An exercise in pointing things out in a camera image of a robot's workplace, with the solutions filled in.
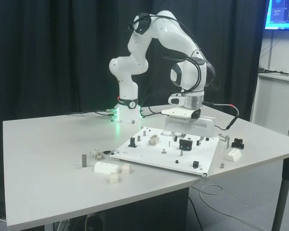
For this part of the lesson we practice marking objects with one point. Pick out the grey table leg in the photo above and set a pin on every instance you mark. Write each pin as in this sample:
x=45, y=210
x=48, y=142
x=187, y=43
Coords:
x=281, y=192

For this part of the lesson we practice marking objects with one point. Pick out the white task board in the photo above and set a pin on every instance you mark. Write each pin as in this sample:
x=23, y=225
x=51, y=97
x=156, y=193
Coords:
x=159, y=158

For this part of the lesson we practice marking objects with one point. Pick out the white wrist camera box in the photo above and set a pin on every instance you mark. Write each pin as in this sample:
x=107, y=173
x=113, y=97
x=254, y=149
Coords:
x=177, y=99

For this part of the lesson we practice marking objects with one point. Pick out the black D-SUB plug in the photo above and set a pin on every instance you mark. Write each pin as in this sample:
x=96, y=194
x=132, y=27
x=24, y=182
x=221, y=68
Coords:
x=238, y=143

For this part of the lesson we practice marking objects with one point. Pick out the metal square peg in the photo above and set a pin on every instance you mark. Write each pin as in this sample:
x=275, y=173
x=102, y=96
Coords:
x=139, y=138

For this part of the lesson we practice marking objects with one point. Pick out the white cabinet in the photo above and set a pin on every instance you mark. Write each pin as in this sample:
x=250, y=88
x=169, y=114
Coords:
x=277, y=106

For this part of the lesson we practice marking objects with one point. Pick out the black curtain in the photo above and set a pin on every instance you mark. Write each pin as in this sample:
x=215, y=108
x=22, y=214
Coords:
x=50, y=48

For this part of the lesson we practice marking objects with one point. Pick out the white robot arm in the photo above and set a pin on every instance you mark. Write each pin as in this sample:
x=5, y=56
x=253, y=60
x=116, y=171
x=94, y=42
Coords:
x=173, y=31

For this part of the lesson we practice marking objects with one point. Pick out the flat white mounting plate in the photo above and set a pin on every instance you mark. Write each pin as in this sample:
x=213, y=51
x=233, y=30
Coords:
x=178, y=111

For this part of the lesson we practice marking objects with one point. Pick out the dark metal round peg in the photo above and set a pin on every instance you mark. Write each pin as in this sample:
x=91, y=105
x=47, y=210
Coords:
x=83, y=161

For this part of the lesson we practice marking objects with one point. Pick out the small white cube holder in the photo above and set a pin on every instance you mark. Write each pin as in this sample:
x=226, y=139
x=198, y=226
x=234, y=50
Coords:
x=114, y=178
x=126, y=168

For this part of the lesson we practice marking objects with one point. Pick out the long white peg holder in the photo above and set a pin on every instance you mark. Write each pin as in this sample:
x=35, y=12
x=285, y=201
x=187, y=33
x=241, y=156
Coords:
x=106, y=167

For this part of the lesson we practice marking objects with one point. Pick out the white holder with holes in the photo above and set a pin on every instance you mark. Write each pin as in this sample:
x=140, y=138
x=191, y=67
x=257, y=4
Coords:
x=233, y=155

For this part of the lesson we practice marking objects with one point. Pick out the blue screen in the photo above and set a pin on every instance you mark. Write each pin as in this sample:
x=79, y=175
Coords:
x=283, y=14

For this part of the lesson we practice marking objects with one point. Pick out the thin metal round peg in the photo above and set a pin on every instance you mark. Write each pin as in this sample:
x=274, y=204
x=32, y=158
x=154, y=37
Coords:
x=227, y=144

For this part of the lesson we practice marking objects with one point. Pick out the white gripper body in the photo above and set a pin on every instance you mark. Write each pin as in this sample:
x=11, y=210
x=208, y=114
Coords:
x=190, y=126

